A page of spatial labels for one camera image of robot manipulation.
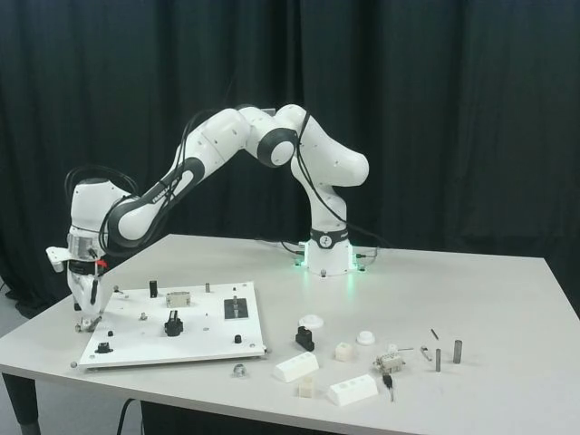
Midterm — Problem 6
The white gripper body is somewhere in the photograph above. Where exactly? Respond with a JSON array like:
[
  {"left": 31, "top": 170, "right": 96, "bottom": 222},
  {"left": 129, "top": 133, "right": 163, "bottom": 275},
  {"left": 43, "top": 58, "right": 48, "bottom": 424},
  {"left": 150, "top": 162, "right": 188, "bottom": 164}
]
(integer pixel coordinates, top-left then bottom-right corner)
[{"left": 67, "top": 269, "right": 109, "bottom": 316}]

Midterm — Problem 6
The white long peg holder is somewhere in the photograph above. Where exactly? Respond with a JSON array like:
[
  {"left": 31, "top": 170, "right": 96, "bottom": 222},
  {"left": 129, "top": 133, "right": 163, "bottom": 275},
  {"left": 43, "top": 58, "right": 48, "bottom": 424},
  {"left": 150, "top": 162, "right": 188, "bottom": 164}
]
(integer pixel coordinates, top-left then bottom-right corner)
[
  {"left": 328, "top": 374, "right": 380, "bottom": 406},
  {"left": 272, "top": 352, "right": 322, "bottom": 383}
]

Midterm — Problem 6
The thin black rod red tag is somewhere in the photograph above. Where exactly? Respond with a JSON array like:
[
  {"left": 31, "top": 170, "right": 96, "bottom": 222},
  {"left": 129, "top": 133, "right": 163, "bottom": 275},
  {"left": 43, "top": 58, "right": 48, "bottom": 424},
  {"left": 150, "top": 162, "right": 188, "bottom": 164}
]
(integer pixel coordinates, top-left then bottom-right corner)
[{"left": 88, "top": 256, "right": 110, "bottom": 307}]

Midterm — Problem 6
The white flat mounting plate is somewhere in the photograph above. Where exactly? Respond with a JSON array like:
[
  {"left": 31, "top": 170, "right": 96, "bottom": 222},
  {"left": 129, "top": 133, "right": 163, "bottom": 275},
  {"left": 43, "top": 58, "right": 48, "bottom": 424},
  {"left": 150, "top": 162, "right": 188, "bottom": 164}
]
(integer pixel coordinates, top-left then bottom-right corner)
[{"left": 44, "top": 246, "right": 73, "bottom": 273}]

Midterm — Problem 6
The white task board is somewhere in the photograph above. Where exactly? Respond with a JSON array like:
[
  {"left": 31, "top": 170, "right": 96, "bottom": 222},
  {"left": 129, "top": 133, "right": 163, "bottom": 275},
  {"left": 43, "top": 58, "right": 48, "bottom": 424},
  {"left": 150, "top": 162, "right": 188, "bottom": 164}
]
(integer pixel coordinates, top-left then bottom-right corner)
[{"left": 77, "top": 280, "right": 268, "bottom": 373}]

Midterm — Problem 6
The dark grey table leg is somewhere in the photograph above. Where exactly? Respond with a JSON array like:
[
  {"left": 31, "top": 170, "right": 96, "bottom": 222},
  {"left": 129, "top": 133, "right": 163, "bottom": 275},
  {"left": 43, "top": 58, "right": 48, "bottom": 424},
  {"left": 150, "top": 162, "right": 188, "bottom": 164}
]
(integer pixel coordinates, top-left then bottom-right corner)
[{"left": 2, "top": 373, "right": 40, "bottom": 435}]

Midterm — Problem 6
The black D-SUB plug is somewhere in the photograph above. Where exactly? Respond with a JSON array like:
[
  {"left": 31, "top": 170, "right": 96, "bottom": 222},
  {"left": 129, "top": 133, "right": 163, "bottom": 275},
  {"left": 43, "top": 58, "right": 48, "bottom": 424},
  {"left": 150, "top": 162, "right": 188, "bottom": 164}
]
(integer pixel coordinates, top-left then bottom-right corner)
[{"left": 294, "top": 325, "right": 317, "bottom": 353}]

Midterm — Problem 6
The beige metal connector plug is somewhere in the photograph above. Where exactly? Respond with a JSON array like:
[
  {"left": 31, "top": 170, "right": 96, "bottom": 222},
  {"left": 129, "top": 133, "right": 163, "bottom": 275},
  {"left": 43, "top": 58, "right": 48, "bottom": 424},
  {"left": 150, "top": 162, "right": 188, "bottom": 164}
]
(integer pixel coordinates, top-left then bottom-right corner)
[{"left": 373, "top": 351, "right": 402, "bottom": 375}]

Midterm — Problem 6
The black curtain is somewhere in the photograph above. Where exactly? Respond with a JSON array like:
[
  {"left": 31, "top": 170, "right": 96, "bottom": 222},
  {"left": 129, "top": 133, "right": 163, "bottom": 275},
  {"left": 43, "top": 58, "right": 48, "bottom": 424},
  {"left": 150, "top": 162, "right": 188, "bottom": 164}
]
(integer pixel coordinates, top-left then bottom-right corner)
[{"left": 0, "top": 0, "right": 580, "bottom": 309}]

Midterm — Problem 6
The silver wrist ring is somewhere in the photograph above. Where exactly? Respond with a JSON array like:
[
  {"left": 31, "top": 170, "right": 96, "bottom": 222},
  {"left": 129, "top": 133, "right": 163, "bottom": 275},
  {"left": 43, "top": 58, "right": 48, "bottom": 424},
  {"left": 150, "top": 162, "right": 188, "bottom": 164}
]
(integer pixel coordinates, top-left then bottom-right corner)
[{"left": 67, "top": 231, "right": 100, "bottom": 260}]

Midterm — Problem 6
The black floor cable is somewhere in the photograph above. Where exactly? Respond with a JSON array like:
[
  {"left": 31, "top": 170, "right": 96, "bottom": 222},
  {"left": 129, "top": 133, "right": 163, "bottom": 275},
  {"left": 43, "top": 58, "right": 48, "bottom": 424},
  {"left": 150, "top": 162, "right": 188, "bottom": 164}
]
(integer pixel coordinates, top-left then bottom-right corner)
[{"left": 120, "top": 398, "right": 141, "bottom": 435}]

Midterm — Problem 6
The black base cable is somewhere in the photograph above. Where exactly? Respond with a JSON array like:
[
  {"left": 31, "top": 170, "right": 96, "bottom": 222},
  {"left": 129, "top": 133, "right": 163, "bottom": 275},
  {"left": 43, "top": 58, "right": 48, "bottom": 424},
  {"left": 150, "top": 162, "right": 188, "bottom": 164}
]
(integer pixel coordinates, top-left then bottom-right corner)
[
  {"left": 256, "top": 237, "right": 309, "bottom": 255},
  {"left": 353, "top": 246, "right": 380, "bottom": 268}
]

